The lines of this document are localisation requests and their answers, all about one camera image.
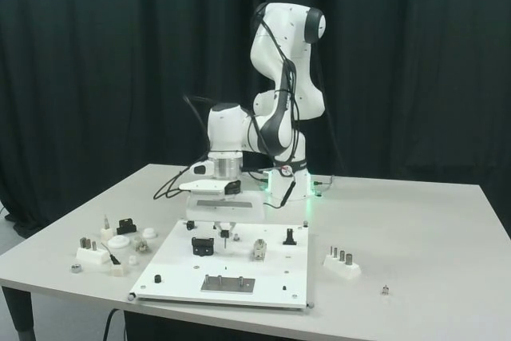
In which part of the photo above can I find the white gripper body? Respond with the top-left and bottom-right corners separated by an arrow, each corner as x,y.
185,191 -> 265,222

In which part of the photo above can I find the white round peg holder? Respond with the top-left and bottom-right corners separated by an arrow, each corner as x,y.
322,255 -> 362,280

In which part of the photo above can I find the white square peg holder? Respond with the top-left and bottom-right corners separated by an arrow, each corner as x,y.
75,248 -> 111,267

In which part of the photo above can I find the white task board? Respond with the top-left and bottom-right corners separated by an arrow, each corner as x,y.
127,219 -> 316,312

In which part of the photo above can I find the black D-SUB plug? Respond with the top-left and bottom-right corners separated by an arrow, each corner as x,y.
116,218 -> 139,236

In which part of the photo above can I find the white large gear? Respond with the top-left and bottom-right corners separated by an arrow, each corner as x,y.
108,236 -> 131,252

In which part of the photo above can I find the black Ethernet plug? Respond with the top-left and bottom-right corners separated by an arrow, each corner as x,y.
100,242 -> 123,268

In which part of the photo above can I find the black curtain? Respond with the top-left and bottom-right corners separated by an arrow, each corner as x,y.
0,0 -> 511,234

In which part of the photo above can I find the black table leg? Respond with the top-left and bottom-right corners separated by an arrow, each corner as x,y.
2,287 -> 33,341

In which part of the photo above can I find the black looping cable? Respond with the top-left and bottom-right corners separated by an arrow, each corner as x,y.
153,93 -> 216,201

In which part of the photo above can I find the black floor cable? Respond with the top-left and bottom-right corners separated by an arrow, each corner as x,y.
104,307 -> 121,341

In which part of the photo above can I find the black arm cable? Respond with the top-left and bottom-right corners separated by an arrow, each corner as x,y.
247,7 -> 300,174

